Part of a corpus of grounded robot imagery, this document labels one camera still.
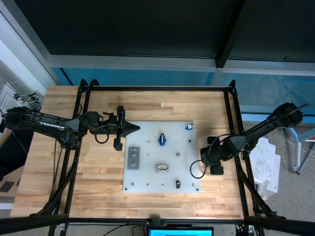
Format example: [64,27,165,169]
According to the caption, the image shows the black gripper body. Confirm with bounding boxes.
[113,106,126,151]
[200,136,225,177]

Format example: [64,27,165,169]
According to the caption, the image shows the white taskboard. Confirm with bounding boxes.
[122,119,202,195]

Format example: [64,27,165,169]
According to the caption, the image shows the grey HAN10E connector base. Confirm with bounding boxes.
[155,164,171,174]

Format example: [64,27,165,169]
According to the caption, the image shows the grey metal plate with posts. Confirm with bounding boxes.
[127,147,141,171]

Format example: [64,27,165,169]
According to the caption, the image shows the white foam packaging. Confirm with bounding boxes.
[250,137,282,202]

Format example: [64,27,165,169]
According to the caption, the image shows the grey tubular metal stand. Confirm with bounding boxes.
[278,122,315,175]

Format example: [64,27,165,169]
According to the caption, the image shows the laptop screen with blue edge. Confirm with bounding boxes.
[147,226,214,236]

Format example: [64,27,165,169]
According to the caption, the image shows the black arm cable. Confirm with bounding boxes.
[94,122,111,145]
[189,159,209,179]

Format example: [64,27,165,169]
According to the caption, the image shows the black aluminium frame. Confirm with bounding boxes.
[0,78,291,236]

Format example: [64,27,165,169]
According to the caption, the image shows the tangled black white cables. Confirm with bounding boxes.
[12,91,43,105]

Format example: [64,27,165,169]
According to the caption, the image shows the black vertical post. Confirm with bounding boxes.
[215,0,247,70]

